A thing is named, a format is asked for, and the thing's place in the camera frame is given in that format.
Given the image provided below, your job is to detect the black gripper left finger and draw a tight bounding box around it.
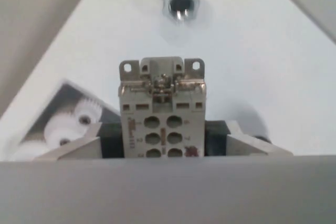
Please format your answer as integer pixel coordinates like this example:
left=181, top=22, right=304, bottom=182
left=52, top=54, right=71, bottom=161
left=33, top=121, right=123, bottom=159

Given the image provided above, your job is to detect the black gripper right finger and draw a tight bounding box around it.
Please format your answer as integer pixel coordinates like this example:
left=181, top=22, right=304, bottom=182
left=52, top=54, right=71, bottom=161
left=205, top=120, right=294, bottom=157

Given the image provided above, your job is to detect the grey waterproof plug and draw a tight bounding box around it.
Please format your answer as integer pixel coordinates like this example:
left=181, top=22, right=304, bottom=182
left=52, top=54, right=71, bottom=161
left=119, top=56, right=206, bottom=158

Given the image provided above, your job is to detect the white small gear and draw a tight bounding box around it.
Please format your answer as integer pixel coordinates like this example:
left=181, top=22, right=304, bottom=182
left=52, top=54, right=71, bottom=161
left=68, top=97, right=103, bottom=133

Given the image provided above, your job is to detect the white medium gear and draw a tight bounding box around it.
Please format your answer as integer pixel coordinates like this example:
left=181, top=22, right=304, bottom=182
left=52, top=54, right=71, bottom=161
left=43, top=125, right=87, bottom=154

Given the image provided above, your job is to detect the metal bolt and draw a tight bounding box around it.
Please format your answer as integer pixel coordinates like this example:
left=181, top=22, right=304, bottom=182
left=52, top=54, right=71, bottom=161
left=160, top=0, right=203, bottom=25

